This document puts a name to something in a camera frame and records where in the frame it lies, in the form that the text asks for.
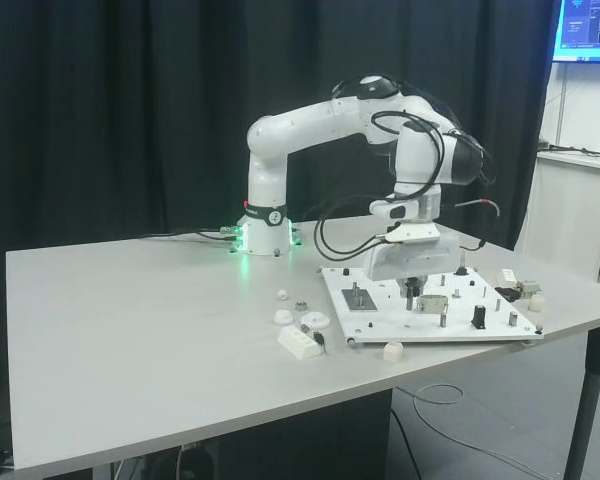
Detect white cabinet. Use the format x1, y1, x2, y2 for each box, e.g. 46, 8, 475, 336
521, 147, 600, 290

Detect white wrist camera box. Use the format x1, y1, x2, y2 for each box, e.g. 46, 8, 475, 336
369, 198, 422, 222

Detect blue screen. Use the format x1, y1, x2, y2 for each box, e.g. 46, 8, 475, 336
551, 0, 600, 65

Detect grey floor cable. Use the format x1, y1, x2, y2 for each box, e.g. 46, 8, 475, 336
389, 383, 469, 480

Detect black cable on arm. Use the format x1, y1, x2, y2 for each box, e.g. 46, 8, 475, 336
371, 110, 497, 187

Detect white task board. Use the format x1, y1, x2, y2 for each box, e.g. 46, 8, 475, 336
320, 263, 546, 347

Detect black curtains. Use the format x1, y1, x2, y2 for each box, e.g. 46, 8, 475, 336
0, 0, 569, 451

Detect black base cable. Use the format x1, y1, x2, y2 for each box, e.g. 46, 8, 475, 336
142, 226, 242, 244

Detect black table leg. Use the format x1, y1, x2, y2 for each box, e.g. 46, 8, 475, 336
563, 319, 600, 480

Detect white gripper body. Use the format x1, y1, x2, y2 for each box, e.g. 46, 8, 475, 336
363, 226, 463, 283

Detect white long peg holder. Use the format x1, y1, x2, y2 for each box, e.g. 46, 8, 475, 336
277, 326, 325, 359

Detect black looping arm cable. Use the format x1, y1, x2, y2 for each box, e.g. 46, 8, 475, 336
313, 198, 397, 262

